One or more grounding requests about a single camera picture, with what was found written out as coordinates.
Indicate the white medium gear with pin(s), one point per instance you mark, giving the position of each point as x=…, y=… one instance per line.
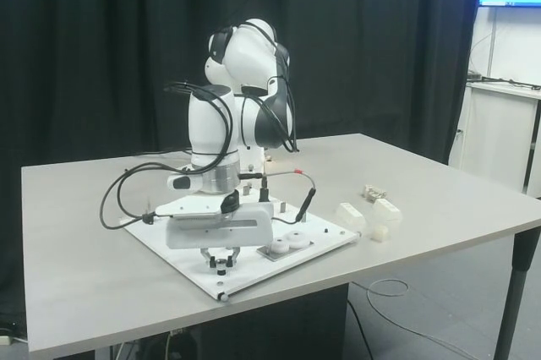
x=280, y=247

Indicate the black curtain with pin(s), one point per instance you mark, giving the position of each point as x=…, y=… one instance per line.
x=105, y=39

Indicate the white peg holder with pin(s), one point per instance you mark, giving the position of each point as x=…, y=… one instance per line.
x=350, y=216
x=386, y=210

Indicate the small white cube holder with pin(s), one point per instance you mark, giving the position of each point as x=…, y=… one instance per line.
x=378, y=234

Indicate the white cabinet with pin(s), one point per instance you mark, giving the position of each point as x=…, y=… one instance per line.
x=494, y=136

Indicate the white large gear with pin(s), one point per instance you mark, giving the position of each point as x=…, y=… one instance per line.
x=296, y=239

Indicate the black rod with red tag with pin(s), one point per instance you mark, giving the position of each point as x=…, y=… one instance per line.
x=307, y=203

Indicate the white task board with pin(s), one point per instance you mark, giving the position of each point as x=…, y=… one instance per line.
x=177, y=263

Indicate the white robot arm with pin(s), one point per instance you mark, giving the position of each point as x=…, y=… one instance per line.
x=249, y=51

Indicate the black table leg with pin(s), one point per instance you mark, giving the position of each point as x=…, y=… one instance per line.
x=513, y=292

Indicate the white power strip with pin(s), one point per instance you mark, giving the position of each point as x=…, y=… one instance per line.
x=6, y=339

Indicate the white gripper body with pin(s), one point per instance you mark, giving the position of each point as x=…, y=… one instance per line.
x=220, y=235

